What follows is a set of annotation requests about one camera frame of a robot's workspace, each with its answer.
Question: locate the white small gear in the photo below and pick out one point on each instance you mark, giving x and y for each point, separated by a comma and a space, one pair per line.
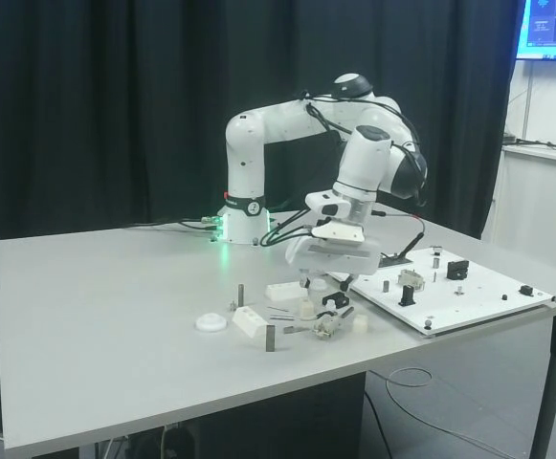
361, 324

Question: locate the white cabinet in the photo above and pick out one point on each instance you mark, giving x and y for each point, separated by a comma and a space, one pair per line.
531, 205

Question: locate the black curtain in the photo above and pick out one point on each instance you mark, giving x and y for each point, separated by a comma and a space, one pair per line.
115, 95

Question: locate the white large gear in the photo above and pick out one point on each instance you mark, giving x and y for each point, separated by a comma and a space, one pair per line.
211, 321

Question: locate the dark short round peg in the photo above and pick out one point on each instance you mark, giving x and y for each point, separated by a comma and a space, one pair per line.
348, 311

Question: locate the black USB plug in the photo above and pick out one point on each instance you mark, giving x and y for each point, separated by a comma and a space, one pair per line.
458, 270

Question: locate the metal D-SUB plug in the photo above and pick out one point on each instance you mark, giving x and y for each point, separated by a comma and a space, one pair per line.
324, 330

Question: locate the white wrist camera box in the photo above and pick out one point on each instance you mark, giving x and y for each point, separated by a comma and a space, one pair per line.
327, 204

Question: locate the blue screen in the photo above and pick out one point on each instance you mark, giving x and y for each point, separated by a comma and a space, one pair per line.
552, 28

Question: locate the white task board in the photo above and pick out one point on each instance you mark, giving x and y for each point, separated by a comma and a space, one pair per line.
450, 301

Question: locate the white peg holder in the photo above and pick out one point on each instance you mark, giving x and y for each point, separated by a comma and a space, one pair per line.
284, 290
249, 322

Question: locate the grey D-SUB plug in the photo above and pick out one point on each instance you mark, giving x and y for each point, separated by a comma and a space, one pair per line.
410, 276

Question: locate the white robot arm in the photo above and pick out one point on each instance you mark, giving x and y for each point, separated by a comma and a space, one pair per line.
249, 143

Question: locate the black table leg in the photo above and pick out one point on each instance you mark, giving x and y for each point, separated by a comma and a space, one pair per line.
552, 382

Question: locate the white flat gear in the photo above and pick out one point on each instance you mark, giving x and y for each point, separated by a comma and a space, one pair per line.
318, 287

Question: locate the black waterproof plug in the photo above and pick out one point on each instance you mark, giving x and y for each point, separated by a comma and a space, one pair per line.
406, 296

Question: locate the short metal square peg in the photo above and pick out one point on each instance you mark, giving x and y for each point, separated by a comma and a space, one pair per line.
295, 330

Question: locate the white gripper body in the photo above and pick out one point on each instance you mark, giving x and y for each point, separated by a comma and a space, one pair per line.
340, 258

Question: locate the small black plug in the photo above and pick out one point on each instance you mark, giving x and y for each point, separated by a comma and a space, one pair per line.
527, 290

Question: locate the black Ethernet plug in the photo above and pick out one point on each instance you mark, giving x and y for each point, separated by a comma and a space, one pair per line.
336, 300

